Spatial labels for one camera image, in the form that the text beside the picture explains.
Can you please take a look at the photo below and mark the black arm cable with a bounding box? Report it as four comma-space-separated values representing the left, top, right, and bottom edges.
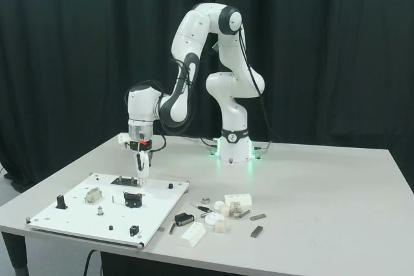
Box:
151, 27, 273, 157

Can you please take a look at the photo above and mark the dark table leg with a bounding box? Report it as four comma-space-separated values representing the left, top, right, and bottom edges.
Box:
0, 232, 28, 276

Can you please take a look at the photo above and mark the white wedge-shaped holder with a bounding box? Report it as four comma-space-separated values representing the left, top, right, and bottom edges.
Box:
179, 222, 207, 247

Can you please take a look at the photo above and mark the black cabinet under table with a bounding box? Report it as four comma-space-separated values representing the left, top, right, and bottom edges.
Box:
100, 250, 156, 276

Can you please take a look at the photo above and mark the silver flange ring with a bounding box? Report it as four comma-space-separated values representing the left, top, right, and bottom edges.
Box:
128, 123, 153, 142

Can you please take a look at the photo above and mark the long white peg holder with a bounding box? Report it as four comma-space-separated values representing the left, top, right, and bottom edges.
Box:
223, 193, 253, 206

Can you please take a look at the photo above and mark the white task board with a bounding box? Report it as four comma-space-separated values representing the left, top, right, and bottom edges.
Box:
25, 172, 191, 251

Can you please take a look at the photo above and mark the black curtain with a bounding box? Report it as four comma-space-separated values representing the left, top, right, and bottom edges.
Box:
0, 0, 414, 189

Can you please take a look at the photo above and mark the black D-SUB plug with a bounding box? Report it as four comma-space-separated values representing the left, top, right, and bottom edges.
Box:
174, 213, 194, 227

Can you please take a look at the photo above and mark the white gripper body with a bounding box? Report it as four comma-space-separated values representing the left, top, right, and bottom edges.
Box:
135, 149, 151, 180

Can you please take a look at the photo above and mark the black floor cable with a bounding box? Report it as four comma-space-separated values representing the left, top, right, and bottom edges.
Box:
84, 249, 102, 276

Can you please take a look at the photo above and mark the black base cable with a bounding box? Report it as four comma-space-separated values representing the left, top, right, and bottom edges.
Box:
193, 136, 217, 147

